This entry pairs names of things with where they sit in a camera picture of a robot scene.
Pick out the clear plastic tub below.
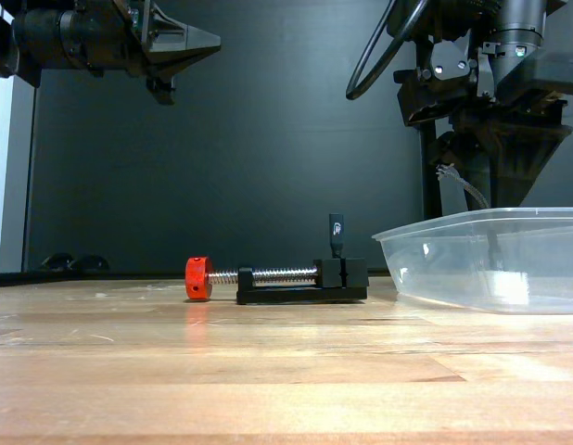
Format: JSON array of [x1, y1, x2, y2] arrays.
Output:
[[371, 206, 573, 316]]

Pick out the black clamp with red knob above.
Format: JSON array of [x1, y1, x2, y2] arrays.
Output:
[[184, 255, 369, 306]]

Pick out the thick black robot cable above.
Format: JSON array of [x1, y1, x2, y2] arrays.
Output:
[[344, 0, 434, 101]]

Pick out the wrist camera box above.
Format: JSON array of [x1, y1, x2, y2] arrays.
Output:
[[396, 69, 459, 127]]

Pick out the black frame rail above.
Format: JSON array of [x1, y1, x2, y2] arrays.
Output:
[[0, 270, 394, 289]]

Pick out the USB-C connector with braided cable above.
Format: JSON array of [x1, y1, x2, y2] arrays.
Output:
[[434, 161, 503, 273]]

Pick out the black frame corner bracket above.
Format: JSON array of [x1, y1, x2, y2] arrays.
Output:
[[68, 254, 112, 273], [39, 252, 75, 273]]

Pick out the black frame post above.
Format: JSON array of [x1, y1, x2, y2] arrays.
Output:
[[419, 122, 444, 222]]

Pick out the black USB-C socket adapter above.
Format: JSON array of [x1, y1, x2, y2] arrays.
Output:
[[326, 211, 347, 261]]

